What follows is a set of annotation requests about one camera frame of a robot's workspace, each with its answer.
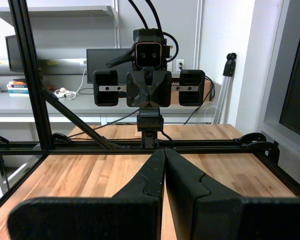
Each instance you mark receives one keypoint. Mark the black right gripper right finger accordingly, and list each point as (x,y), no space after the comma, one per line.
(227,220)

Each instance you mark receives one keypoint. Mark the grey wall shelf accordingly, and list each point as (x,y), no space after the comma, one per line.
(65,11)

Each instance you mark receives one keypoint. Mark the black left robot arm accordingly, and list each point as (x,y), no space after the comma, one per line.
(150,120)

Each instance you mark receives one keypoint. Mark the silver tripod with black head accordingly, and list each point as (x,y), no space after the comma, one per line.
(230,67)

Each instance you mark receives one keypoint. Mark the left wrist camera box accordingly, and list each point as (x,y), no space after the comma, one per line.
(148,55)

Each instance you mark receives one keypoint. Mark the stacked books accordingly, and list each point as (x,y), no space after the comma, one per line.
(17,90)

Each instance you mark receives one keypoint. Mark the grey desk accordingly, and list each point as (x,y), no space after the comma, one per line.
(15,105)

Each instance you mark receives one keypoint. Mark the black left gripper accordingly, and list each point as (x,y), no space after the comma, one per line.
(106,97)

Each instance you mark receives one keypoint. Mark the black computer monitor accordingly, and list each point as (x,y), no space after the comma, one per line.
(12,53)
(102,62)

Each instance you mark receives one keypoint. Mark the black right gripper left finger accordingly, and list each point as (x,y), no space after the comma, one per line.
(90,220)

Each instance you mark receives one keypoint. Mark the black aluminium frame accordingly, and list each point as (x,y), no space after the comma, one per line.
(30,75)

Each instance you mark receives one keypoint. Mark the white wall outlet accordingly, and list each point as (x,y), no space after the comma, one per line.
(179,65)

